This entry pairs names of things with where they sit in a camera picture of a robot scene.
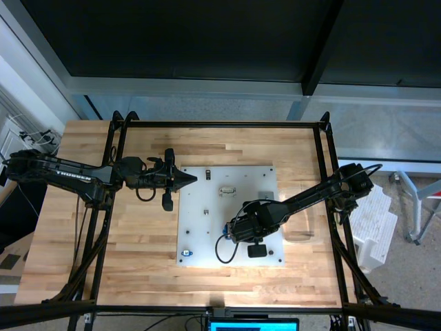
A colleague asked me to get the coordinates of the grey metal stand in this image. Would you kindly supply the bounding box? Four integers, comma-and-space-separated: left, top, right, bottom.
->
389, 168, 441, 246

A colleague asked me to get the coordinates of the black room pillar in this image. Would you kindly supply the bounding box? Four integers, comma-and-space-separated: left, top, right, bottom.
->
301, 0, 345, 97

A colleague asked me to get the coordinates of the screen with blue edge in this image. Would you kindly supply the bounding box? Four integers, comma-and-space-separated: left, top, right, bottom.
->
206, 317, 300, 331

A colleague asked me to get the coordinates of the brown cardboard box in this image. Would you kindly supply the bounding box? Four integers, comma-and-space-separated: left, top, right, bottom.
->
0, 230, 36, 277

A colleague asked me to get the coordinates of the white task board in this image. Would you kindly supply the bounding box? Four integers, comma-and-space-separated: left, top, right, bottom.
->
176, 165, 287, 269

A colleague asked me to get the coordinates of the gripper black cable loop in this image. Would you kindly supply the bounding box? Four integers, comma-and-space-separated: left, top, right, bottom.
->
135, 184, 156, 203
215, 220, 243, 265

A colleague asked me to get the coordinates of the black equipment case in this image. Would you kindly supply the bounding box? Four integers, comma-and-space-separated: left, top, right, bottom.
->
0, 182, 39, 243

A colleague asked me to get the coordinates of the black and white cable bundle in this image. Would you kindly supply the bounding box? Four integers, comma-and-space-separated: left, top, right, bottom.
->
17, 128, 59, 146

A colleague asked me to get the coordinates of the black metal frame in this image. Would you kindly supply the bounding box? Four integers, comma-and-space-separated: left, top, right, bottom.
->
0, 110, 441, 331

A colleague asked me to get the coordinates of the white stepped plastic block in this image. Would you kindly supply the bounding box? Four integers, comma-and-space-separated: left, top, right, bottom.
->
346, 185, 399, 275

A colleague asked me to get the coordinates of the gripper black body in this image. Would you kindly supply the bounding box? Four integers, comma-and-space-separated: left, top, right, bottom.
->
227, 214, 277, 259
139, 148, 178, 212

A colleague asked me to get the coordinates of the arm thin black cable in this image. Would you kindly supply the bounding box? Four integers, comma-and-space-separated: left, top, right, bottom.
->
339, 163, 384, 194

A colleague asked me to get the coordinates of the clear plastic tub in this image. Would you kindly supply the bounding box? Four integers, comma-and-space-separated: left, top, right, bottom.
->
278, 187, 317, 245

